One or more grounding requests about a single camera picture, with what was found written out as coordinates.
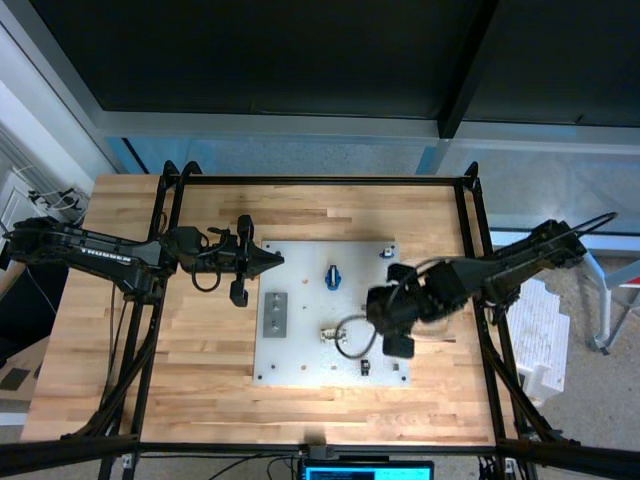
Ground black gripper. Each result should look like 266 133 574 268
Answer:
208 215 285 308
366 264 431 359

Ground white taskboard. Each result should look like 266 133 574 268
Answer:
253 239 414 387

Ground clear plastic tub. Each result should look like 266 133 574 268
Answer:
407 314 457 345

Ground grey metal plate with pegs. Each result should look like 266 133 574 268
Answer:
262 290 290 340

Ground laptop screen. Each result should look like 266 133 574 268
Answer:
298 459 435 480

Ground white foam packaging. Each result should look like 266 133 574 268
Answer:
502 277 572 407

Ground grey metal stand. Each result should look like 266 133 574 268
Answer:
584 249 640 357

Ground cardboard box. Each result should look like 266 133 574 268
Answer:
0 334 51 401

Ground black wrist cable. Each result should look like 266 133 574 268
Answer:
334 313 380 360
191 257 222 293

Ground black aluminium frame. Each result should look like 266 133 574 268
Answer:
0 159 640 480

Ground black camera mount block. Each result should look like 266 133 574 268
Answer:
305 433 335 459

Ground grey window frame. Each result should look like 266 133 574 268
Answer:
0 0 640 176

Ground white cables with plugs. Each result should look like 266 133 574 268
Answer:
12 167 89 216

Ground black right elbow cable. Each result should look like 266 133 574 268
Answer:
569 211 619 236

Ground black window post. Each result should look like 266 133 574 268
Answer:
437 0 501 140

